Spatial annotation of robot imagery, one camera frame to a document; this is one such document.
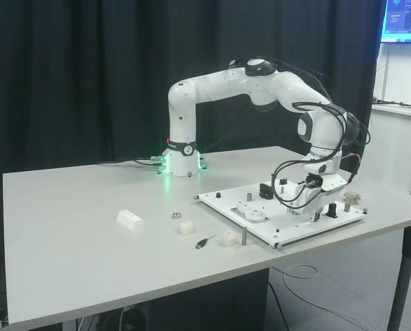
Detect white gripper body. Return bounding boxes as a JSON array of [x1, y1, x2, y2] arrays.
[[289, 181, 348, 212]]

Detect beige plug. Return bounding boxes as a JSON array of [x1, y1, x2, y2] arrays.
[[343, 190, 362, 205]]

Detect thin black rod with red tag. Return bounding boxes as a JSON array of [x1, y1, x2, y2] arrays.
[[345, 150, 363, 184]]

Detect white task board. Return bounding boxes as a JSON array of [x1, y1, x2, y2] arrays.
[[193, 168, 369, 249]]

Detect white cabinet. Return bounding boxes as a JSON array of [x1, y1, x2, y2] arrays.
[[367, 102, 411, 200]]

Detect dark table leg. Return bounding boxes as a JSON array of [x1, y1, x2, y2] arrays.
[[387, 225, 411, 331]]

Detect black USB plug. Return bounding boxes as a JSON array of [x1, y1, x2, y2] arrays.
[[195, 234, 215, 250]]

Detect white long holder with holes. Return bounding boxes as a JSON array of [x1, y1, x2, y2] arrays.
[[116, 208, 146, 233]]

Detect blue monitor screen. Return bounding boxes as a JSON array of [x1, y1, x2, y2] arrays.
[[380, 0, 411, 44]]

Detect black curtain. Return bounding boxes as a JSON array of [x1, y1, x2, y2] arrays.
[[0, 0, 388, 308]]

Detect black looped gripper cable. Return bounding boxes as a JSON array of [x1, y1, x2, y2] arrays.
[[270, 155, 330, 208]]

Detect grey floor cable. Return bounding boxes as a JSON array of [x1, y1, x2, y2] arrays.
[[270, 263, 401, 331]]

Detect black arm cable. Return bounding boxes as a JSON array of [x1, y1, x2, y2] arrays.
[[274, 58, 371, 152]]

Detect black base cables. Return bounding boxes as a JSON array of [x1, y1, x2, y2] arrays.
[[101, 155, 166, 168]]

